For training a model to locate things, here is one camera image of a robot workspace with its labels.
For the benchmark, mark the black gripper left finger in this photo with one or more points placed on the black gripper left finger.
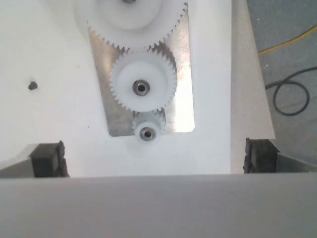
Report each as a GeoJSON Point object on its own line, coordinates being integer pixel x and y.
{"type": "Point", "coordinates": [45, 160]}

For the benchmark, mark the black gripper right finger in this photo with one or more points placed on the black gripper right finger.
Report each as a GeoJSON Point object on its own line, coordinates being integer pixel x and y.
{"type": "Point", "coordinates": [260, 156]}

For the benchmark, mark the white small gear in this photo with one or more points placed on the white small gear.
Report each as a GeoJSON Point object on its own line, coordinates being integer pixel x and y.
{"type": "Point", "coordinates": [146, 140]}

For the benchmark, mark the white task board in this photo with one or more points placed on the white task board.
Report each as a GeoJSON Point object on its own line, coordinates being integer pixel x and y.
{"type": "Point", "coordinates": [49, 49]}

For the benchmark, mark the white medium gear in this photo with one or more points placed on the white medium gear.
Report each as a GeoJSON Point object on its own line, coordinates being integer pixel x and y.
{"type": "Point", "coordinates": [123, 81]}

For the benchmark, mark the white large gear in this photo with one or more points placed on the white large gear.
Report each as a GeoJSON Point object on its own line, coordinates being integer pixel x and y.
{"type": "Point", "coordinates": [133, 15]}

